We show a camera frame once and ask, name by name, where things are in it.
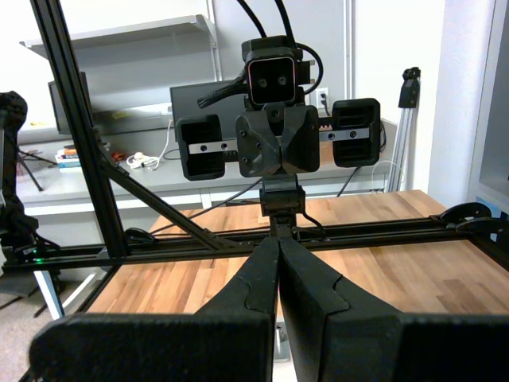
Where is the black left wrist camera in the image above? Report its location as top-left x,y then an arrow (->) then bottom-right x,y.
242,36 -> 300,107

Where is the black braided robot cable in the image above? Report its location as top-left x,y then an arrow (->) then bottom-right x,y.
197,73 -> 251,109

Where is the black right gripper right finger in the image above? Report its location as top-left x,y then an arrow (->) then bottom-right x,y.
279,237 -> 509,382

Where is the dark grey monitor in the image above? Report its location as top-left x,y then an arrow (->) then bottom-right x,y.
169,81 -> 248,131

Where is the stack of books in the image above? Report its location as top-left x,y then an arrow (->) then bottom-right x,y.
55,147 -> 84,173

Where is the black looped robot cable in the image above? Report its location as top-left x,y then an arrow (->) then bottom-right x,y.
296,42 -> 324,97

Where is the white wall shelf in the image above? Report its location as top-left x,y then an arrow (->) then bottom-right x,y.
19,14 -> 220,83

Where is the black tripod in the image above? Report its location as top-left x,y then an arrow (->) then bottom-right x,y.
16,149 -> 56,193

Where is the black aluminium frame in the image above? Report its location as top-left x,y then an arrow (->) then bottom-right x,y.
0,0 -> 509,319

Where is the white metal leg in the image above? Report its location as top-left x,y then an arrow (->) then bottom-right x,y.
33,270 -> 67,319

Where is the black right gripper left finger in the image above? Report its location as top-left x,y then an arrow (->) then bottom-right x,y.
29,234 -> 282,382

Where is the black cable bundle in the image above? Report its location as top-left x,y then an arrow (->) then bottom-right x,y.
0,90 -> 60,275

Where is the grey desk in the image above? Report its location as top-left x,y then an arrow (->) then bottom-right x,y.
15,119 -> 398,210

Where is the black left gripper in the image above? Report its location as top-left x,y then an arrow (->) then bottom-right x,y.
176,98 -> 382,182

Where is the aluminium stand with black head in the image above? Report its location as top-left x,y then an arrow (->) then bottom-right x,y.
387,66 -> 422,194

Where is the white coiled cable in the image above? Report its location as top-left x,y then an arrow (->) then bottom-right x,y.
126,119 -> 176,171

